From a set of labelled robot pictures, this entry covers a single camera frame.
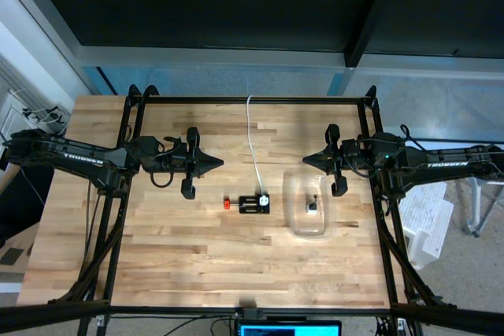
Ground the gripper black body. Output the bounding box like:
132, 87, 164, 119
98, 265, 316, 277
169, 127, 201, 200
325, 124, 358, 198

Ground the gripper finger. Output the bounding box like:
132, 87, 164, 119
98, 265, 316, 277
196, 162, 224, 178
196, 148, 224, 164
302, 160, 334, 175
302, 144, 332, 161

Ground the clear plastic tub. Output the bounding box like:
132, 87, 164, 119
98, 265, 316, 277
283, 170, 336, 241

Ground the black clamp with orange knob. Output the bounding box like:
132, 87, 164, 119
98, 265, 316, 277
223, 195, 272, 215

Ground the white foam block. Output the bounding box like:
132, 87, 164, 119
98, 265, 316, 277
399, 184, 454, 271

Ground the grey metal stand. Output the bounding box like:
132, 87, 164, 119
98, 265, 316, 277
460, 176, 504, 239

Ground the black upright beam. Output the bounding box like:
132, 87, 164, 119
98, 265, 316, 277
345, 0, 395, 68

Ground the laptop screen with blue edge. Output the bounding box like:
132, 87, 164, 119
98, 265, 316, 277
235, 319, 343, 336

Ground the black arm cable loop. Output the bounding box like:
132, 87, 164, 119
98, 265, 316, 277
343, 142, 376, 178
150, 168, 175, 189

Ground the black metal frame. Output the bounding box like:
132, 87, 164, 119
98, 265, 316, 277
0, 83, 504, 336

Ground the white power cord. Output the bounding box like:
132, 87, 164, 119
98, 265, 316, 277
245, 94, 266, 196

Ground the black arm elbow cable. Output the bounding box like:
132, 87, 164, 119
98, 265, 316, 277
399, 124, 428, 154

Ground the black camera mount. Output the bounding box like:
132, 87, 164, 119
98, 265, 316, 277
238, 299, 261, 319

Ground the black and white cable tangle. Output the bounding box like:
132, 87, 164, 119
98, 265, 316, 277
21, 105, 66, 124

